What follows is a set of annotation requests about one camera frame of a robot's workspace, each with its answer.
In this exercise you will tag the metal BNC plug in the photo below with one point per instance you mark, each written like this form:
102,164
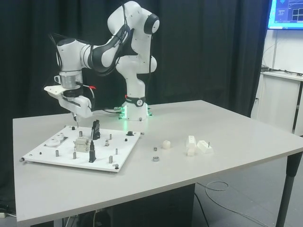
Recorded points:
107,142

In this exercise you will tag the black curtain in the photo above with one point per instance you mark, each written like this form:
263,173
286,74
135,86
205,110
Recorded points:
201,59

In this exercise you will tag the black USB plug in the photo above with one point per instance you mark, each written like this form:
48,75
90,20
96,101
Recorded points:
92,154

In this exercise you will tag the thin metal square peg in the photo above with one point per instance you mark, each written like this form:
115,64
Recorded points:
77,123

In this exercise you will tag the flat white mount plate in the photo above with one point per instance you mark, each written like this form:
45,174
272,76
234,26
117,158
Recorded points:
54,90

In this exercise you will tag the grey table leg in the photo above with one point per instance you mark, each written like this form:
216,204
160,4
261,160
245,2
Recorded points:
290,189

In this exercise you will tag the white task board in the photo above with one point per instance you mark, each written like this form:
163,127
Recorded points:
71,163

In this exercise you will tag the white large gear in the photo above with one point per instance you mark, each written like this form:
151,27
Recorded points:
52,142

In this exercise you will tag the white cabinet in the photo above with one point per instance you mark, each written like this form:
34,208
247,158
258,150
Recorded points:
277,101

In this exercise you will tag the white medium gear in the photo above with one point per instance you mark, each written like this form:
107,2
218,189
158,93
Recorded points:
58,136

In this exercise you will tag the blue screen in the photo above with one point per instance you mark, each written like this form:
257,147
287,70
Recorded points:
286,14

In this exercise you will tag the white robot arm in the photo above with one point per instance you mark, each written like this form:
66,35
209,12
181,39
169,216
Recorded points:
139,40

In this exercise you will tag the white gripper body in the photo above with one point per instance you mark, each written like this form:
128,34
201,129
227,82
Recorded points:
80,105

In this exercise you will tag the small white holder block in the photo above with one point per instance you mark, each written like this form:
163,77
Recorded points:
191,152
166,144

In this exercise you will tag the black D-SUB plug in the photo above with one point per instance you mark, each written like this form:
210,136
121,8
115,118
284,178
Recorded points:
96,130

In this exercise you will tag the tall white peg holder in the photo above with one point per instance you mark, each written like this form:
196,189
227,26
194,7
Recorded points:
191,141

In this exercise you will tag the thick metal square peg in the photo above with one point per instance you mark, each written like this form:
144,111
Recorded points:
110,159

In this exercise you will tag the metal nut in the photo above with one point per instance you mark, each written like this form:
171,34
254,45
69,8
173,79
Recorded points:
155,159

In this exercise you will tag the wide white peg holder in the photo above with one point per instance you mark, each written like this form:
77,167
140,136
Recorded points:
205,147

